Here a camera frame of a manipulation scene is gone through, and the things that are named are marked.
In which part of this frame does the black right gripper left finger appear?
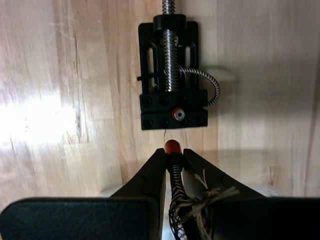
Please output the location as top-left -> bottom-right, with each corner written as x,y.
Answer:
0,148 -> 168,240

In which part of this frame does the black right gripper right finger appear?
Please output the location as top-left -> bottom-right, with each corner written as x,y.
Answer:
183,148 -> 320,240

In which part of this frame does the red rca plug braided cable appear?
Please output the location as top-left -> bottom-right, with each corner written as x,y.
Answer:
164,139 -> 240,240

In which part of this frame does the black vise fixture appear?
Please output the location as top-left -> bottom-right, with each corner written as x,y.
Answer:
136,14 -> 210,131

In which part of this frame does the red rca socket braided cable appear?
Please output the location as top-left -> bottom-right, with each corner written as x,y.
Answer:
171,67 -> 221,122

